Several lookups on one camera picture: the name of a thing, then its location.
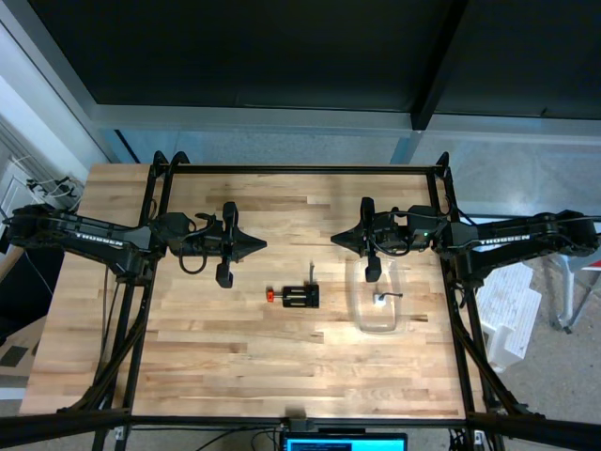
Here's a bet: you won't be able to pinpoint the clear plastic tub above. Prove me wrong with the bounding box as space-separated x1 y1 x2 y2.
345 257 408 336

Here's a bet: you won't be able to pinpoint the black vise with orange knob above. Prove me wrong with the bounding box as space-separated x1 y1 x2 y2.
266 283 322 310

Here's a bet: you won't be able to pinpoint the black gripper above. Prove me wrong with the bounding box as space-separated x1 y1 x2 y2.
185 201 268 289
331 196 415 285

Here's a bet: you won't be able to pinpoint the red and white object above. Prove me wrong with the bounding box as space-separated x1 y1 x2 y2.
579 241 601 273

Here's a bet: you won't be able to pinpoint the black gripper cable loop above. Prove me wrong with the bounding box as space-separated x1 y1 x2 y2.
177 211 220 276
368 209 417 258

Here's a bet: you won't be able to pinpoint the laptop screen with blue edge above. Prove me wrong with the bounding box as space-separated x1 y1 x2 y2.
280 431 408 451

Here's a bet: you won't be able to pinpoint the black table-level camera box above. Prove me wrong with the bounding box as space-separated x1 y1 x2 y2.
285 407 315 431

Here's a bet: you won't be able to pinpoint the black room pillar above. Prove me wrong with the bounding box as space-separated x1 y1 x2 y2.
410 0 470 132

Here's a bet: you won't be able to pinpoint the black metal frame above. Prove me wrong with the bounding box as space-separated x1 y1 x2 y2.
0 149 601 451

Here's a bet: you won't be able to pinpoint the white cable bundle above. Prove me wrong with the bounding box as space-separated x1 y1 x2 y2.
25 176 79 198

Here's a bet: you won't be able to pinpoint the white foam block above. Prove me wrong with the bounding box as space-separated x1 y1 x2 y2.
473 262 544 375

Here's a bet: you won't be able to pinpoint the brown cardboard box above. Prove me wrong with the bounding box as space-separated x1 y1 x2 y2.
0 313 48 377

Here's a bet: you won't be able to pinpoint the grey metal chair legs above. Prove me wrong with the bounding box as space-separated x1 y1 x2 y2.
532 253 601 335

